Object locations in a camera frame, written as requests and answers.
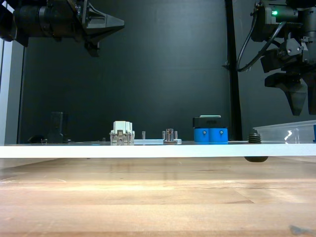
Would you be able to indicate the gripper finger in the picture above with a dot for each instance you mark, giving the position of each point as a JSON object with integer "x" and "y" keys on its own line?
{"x": 293, "y": 89}
{"x": 103, "y": 34}
{"x": 312, "y": 96}
{"x": 103, "y": 21}

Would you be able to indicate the small silver fastener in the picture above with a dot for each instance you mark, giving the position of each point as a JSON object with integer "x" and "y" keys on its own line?
{"x": 169, "y": 135}

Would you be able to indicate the blue white connector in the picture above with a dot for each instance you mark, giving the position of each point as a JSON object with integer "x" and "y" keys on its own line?
{"x": 314, "y": 134}

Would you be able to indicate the clear plastic tub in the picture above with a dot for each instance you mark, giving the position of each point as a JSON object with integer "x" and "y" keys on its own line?
{"x": 271, "y": 134}

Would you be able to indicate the black knurled set screw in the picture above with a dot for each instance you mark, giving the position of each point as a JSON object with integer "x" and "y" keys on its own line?
{"x": 254, "y": 138}

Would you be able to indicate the black rubber foot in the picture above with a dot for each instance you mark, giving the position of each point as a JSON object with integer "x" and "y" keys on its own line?
{"x": 255, "y": 160}

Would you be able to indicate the black clamp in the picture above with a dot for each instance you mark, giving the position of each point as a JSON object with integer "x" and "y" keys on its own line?
{"x": 58, "y": 123}

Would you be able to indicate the grey connector housing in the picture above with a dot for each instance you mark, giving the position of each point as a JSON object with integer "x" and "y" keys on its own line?
{"x": 122, "y": 134}

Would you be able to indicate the white board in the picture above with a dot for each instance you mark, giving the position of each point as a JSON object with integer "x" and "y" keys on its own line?
{"x": 123, "y": 150}

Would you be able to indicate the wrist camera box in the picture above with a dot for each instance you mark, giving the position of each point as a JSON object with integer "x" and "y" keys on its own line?
{"x": 263, "y": 24}

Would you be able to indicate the black aluminium frame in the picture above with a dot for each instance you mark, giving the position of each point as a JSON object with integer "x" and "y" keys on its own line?
{"x": 233, "y": 98}

